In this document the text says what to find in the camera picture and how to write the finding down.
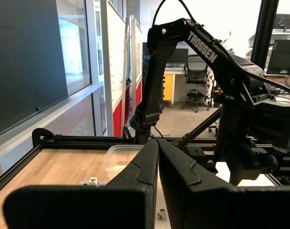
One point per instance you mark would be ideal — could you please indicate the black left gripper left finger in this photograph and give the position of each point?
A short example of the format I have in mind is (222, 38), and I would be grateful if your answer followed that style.
(75, 210)

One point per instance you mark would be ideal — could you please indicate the black aluminium frame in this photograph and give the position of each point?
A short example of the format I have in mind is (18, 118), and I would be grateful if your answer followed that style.
(87, 142)

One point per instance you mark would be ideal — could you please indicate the white desk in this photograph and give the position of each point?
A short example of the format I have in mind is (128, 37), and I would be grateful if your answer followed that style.
(177, 70)

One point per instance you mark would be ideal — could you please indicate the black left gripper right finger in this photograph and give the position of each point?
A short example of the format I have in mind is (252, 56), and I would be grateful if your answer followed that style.
(230, 210)

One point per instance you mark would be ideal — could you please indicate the dark computer monitor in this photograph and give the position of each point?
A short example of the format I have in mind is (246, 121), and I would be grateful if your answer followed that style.
(286, 21)
(284, 57)
(179, 56)

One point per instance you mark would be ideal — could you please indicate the black office chair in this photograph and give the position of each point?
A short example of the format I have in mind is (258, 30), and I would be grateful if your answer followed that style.
(195, 71)

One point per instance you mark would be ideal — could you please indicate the clear plastic tub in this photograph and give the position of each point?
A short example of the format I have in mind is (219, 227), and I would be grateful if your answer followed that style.
(118, 157)

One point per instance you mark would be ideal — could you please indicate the yellow cabinet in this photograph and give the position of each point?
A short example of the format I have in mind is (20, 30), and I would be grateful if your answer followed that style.
(168, 87)

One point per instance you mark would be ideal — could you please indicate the small white connector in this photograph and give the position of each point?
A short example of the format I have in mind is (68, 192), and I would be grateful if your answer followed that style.
(93, 181)

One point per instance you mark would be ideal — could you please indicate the small grey metal fitting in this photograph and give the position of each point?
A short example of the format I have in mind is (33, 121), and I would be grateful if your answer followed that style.
(162, 214)

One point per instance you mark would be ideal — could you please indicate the white partition with red base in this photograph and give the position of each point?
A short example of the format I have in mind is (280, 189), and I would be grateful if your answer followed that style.
(115, 71)
(136, 59)

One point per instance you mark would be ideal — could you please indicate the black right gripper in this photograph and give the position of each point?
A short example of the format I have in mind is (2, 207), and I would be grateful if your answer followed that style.
(235, 143)

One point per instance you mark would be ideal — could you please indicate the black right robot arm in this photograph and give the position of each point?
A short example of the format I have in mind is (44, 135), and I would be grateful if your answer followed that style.
(230, 71)

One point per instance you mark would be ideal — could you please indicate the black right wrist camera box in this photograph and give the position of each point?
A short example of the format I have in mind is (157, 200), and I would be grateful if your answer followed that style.
(273, 126)

